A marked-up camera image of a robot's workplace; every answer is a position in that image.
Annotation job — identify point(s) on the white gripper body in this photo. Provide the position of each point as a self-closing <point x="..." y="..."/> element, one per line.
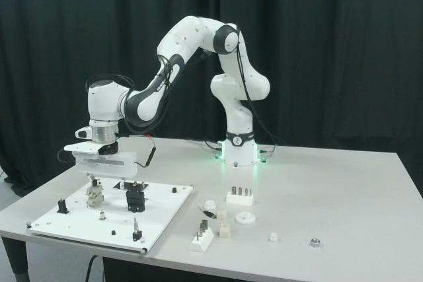
<point x="105" y="164"/>

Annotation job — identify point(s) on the beige metal waterproof plug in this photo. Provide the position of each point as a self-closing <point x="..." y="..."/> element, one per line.
<point x="94" y="193"/>

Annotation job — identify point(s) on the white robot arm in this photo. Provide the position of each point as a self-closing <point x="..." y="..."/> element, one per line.
<point x="238" y="113"/>

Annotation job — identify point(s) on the black D-SUB plug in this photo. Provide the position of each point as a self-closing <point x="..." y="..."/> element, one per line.
<point x="135" y="199"/>

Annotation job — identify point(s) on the metal BNC plug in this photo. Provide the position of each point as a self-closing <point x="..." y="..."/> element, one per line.
<point x="102" y="214"/>

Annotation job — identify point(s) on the slim metal plug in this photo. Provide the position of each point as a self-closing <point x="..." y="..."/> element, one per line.
<point x="135" y="224"/>

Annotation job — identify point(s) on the white task board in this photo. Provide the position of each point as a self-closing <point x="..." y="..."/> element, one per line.
<point x="99" y="229"/>

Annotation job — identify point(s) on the white medium gear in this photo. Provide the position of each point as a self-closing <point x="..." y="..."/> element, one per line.
<point x="209" y="205"/>

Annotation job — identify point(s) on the medium metal square peg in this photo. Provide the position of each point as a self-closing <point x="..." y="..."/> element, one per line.
<point x="200" y="230"/>

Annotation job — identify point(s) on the large metal square peg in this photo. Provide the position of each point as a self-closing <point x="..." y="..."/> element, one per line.
<point x="204" y="224"/>

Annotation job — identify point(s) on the white square peg holder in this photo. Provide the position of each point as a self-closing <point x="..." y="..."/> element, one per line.
<point x="201" y="243"/>

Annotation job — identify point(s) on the small white plug holder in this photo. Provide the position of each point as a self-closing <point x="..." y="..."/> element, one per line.
<point x="224" y="230"/>
<point x="221" y="213"/>

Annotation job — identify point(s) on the black table leg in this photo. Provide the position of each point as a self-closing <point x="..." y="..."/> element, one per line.
<point x="15" y="259"/>

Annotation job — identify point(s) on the large metal round peg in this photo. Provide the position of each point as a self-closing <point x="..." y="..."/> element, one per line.
<point x="234" y="191"/>

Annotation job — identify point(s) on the white round peg holder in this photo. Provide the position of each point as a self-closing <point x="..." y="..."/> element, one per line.
<point x="240" y="200"/>

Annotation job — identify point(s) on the white large gear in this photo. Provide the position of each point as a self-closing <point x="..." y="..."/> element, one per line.
<point x="245" y="218"/>

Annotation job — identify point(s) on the white small gear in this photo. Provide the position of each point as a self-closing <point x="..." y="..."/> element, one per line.
<point x="272" y="237"/>

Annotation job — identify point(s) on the small metal nut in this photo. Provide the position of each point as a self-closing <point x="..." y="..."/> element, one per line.
<point x="313" y="242"/>

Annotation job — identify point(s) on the black curtain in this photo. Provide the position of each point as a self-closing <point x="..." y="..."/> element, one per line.
<point x="330" y="31"/>

